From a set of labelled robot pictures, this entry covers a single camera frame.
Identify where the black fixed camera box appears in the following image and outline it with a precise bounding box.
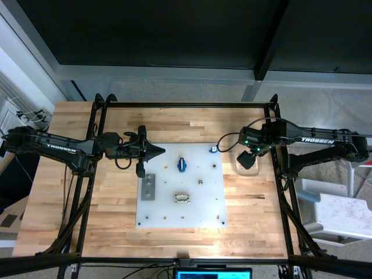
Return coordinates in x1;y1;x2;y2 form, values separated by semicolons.
175;253;194;267

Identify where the white plastic step stool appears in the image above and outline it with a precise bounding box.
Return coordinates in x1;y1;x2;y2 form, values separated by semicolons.
299;177;372;248

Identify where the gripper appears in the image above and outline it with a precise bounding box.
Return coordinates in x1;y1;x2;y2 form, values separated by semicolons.
127;125;166;178
252;142;274;159

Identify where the grey metal plate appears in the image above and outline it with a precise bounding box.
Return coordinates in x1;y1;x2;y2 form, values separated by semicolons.
141;173;156;202

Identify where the blue clamp connector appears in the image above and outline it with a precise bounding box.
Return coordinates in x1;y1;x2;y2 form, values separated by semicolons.
175;156;188;174

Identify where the clear plastic tub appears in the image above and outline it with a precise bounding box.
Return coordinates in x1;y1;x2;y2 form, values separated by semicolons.
231;133;262;177

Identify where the black aluminium frame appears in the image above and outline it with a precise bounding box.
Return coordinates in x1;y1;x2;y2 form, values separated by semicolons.
0;92;372;279

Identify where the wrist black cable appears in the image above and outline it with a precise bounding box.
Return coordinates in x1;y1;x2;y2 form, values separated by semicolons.
217;132;244;153
114;151;133;170

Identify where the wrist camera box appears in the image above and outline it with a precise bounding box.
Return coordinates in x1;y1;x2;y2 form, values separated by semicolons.
236;150;257;171

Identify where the grey metal stand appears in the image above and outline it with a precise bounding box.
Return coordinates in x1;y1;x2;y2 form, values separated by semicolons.
345;158;372;201

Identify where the screen with blue edge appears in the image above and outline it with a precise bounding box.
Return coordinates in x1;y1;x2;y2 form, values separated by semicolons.
173;267;253;279

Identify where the white mounting board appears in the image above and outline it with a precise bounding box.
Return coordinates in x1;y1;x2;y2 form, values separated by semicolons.
135;142;228;230

